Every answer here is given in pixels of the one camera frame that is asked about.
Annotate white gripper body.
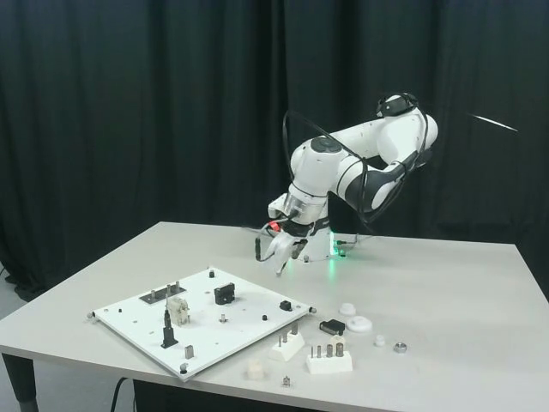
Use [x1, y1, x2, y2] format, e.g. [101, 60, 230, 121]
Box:
[263, 233, 298, 276]

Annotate beige waterproof plug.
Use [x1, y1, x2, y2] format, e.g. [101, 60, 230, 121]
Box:
[166, 295, 192, 327]

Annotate white four-peg holder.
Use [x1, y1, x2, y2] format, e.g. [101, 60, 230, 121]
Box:
[305, 346, 355, 375]

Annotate white task board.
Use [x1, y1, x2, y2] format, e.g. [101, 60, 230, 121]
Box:
[85, 266, 318, 379]

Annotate dark table leg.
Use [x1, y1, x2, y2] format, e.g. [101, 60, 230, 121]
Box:
[2, 354, 36, 412]

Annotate black D-SUB plug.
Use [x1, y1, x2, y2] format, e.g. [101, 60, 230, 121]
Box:
[317, 318, 347, 336]

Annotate small white plug holder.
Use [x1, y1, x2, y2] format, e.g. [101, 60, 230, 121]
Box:
[245, 359, 267, 381]

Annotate white large gear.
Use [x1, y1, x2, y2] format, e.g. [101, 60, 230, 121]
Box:
[346, 316, 372, 334]

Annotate white two-peg holder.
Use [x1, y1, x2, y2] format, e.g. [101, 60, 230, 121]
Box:
[268, 333, 306, 361]

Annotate black curtain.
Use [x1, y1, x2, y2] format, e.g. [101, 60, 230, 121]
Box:
[0, 0, 549, 297]

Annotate tall black USB plug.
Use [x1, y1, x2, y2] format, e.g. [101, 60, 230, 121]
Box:
[160, 300, 179, 348]

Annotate black cables at robot foot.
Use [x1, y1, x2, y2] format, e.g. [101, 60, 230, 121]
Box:
[336, 233, 374, 250]

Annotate black cable under table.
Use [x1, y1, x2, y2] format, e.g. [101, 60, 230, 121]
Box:
[112, 376, 132, 412]

